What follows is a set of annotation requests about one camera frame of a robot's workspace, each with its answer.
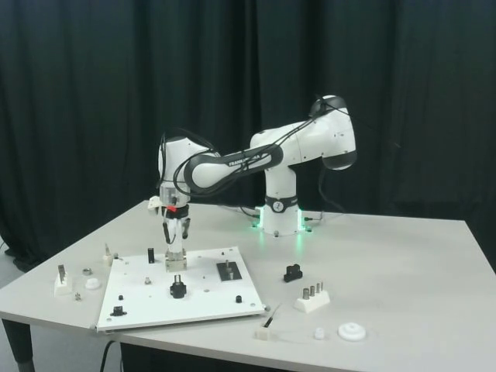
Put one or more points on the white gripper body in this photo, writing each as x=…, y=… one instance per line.
x=176, y=232

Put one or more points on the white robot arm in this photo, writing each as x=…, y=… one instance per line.
x=279, y=182

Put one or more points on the thin black rod red tag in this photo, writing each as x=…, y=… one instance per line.
x=166, y=232

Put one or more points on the black wrist band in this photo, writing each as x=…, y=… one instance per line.
x=180, y=212

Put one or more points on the white USB plug holder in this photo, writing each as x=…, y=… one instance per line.
x=107, y=259

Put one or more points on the white task board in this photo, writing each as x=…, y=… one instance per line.
x=155, y=306

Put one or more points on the white medium gear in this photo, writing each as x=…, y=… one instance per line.
x=92, y=284

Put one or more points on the metal BNC plug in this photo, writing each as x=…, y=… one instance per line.
x=77, y=296

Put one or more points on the large metal square peg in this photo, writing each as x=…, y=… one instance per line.
x=62, y=272

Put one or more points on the black D-SUB plug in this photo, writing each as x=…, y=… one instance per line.
x=292, y=273

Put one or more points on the white square peg holder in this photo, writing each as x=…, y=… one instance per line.
x=63, y=288

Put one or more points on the black table panel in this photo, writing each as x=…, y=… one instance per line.
x=155, y=362

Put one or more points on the white Ethernet plug holder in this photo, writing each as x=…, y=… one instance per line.
x=261, y=334

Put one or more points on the large metal round peg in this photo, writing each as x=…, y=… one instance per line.
x=305, y=293

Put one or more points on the medium metal round peg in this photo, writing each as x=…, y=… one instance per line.
x=312, y=291

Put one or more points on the white round peg holder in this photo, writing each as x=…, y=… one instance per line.
x=312, y=304

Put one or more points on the black curtain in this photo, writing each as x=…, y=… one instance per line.
x=116, y=77

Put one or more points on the white small gear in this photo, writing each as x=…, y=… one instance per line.
x=318, y=333

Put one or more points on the black table leg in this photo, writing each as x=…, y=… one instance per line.
x=19, y=348

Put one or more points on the white large gear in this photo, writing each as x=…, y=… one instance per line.
x=352, y=332

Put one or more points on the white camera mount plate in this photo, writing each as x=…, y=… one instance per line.
x=154, y=203

